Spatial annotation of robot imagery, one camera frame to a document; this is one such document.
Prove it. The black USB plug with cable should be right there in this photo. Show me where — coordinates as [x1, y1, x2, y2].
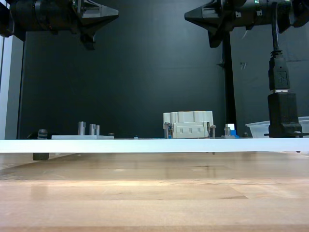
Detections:
[268, 1, 290, 94]

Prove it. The beige multi-pin connector housing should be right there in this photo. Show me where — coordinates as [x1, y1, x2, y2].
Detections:
[162, 111, 217, 140]

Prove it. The black USB socket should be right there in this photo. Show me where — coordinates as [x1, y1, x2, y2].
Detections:
[264, 91, 305, 139]

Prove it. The small blue white connector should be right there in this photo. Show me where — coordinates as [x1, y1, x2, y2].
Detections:
[228, 123, 239, 139]

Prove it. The clear plastic tub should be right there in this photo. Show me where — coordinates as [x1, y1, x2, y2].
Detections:
[245, 116, 309, 140]

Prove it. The grey metal plate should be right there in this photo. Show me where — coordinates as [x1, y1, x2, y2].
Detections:
[51, 134, 114, 140]

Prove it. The black threaded corner screw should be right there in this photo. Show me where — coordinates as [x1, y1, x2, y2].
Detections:
[33, 129, 49, 161]

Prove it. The white task board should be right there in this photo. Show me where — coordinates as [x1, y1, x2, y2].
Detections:
[0, 139, 309, 154]

